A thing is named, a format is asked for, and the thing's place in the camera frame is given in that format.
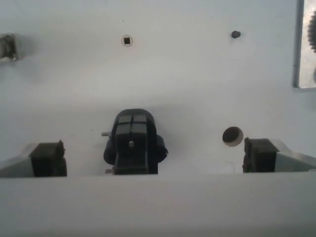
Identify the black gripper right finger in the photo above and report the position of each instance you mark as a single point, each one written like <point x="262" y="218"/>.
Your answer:
<point x="261" y="158"/>

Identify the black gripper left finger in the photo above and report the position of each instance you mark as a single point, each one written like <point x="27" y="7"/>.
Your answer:
<point x="47" y="160"/>

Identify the black waterproof plug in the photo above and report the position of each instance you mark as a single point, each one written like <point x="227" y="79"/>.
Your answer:
<point x="133" y="138"/>

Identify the white task board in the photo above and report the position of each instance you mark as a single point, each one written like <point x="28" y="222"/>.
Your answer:
<point x="172" y="74"/>

